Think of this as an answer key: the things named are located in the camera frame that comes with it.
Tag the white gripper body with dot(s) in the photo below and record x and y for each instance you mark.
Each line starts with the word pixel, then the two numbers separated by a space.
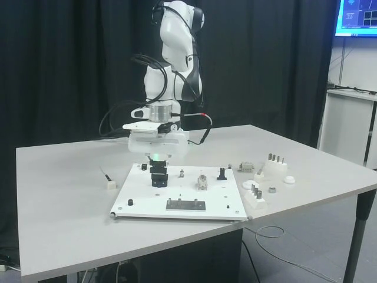
pixel 156 147

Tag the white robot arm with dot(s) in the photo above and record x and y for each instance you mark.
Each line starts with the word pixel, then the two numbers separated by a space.
pixel 168 29

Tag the flat white mounting plate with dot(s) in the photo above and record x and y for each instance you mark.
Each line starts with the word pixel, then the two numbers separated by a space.
pixel 141 125

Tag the metal BNC plug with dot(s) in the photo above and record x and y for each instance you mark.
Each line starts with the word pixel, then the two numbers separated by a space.
pixel 182 173

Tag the white task board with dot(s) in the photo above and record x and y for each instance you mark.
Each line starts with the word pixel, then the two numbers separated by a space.
pixel 141 200

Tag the small white plug holder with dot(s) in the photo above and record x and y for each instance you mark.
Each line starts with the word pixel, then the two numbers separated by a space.
pixel 258 176
pixel 112 186

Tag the grey waterproof plug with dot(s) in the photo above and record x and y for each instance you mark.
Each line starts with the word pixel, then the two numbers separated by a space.
pixel 244 166

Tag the white large gear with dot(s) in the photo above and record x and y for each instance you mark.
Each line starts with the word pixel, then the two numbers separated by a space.
pixel 246 184

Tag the small metal round peg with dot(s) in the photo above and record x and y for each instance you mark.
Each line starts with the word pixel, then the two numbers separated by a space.
pixel 252 187

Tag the medium metal round peg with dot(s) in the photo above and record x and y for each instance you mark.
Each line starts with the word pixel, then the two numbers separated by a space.
pixel 256 190

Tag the black curtain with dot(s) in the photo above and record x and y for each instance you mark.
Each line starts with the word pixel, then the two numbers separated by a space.
pixel 73 73

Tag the large metal square peg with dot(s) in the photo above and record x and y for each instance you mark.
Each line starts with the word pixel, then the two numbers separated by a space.
pixel 269 157

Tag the white round peg holder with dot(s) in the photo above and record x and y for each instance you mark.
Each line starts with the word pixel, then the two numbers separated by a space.
pixel 255 202

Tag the large metal round peg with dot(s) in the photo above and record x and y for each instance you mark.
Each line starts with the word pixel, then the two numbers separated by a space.
pixel 260 195

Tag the white square peg holder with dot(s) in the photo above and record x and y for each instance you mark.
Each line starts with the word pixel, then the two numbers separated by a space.
pixel 275 169

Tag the metal bolt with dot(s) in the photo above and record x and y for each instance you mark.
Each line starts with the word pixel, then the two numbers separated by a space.
pixel 272 190

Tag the white medium gear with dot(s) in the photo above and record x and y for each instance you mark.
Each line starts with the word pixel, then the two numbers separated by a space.
pixel 290 179

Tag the white cabinet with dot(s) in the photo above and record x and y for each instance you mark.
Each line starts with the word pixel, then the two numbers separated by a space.
pixel 347 129

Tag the white power strip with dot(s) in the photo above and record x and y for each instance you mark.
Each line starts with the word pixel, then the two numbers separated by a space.
pixel 3 267

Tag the black table leg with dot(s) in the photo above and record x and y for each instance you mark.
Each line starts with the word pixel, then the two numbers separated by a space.
pixel 362 224

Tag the blue screen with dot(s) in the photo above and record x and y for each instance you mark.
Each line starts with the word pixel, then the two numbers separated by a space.
pixel 357 17

